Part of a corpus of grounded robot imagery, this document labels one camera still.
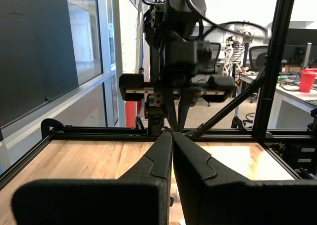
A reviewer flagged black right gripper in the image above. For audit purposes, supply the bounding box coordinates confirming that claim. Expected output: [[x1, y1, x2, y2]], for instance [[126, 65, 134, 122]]
[[118, 73, 235, 133]]

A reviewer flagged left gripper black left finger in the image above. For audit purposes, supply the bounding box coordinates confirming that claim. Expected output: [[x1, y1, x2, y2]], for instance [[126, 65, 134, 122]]
[[11, 131, 173, 225]]

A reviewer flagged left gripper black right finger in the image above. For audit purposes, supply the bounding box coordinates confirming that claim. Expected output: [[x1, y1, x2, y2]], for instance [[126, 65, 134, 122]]
[[173, 132, 317, 225]]

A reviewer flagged red cabinet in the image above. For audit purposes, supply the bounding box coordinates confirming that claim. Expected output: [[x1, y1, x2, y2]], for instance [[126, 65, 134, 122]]
[[125, 101, 136, 127]]

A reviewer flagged black mesh office chair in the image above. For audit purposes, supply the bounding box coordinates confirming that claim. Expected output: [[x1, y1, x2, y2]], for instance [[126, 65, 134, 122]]
[[248, 46, 269, 104], [208, 42, 221, 74]]

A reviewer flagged white lattice robot figure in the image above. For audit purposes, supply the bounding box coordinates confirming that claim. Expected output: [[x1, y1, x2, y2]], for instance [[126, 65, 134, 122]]
[[221, 34, 256, 97]]

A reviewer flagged white desk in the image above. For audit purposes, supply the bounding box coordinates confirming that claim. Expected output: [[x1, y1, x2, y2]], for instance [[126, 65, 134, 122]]
[[239, 72, 317, 130]]

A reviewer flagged red plastic cup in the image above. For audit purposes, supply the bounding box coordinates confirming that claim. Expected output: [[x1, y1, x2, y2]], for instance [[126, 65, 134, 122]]
[[299, 68, 317, 93]]

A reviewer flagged black computer monitor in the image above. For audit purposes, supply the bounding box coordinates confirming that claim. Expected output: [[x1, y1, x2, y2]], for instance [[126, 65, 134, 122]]
[[282, 28, 317, 62]]

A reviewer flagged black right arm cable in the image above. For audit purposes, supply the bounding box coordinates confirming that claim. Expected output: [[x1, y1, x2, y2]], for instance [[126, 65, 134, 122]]
[[184, 0, 269, 37]]

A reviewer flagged black aluminium frame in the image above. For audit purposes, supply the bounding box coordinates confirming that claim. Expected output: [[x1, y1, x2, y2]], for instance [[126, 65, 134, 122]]
[[0, 0, 317, 188]]

